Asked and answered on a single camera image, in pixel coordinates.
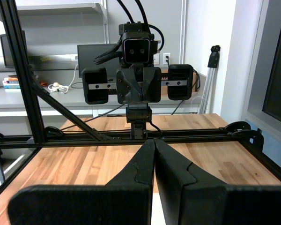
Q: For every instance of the black aluminium frame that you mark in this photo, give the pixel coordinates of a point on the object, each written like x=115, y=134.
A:
x=16, y=58

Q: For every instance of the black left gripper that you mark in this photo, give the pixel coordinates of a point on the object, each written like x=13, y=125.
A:
x=94, y=93

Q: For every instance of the white wall conduit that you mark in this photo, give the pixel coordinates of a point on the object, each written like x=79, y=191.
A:
x=183, y=28

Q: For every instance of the dark monitor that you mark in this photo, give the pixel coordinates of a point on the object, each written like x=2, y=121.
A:
x=5, y=51
x=89, y=56

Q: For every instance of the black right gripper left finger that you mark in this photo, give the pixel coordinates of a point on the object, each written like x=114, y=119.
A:
x=84, y=204

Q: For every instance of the white wall outlet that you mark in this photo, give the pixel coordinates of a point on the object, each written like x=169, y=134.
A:
x=166, y=58
x=156, y=59

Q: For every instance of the small orange object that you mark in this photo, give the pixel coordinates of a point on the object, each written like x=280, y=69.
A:
x=43, y=84

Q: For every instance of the white board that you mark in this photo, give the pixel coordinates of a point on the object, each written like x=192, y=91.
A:
x=158, y=211

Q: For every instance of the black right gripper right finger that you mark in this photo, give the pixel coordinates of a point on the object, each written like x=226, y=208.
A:
x=224, y=206

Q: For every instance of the grey desk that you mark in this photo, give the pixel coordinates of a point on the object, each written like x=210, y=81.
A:
x=4, y=98

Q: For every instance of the white wall shelf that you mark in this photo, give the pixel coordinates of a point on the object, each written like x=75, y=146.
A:
x=61, y=9

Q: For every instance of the aluminium stand with black head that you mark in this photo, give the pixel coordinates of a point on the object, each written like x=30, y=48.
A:
x=210, y=82

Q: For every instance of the yellow label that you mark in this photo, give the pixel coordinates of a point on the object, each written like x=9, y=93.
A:
x=46, y=58

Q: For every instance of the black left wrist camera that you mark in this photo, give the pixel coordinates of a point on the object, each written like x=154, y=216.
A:
x=137, y=44

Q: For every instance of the stack of books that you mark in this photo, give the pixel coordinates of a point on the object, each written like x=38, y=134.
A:
x=10, y=84

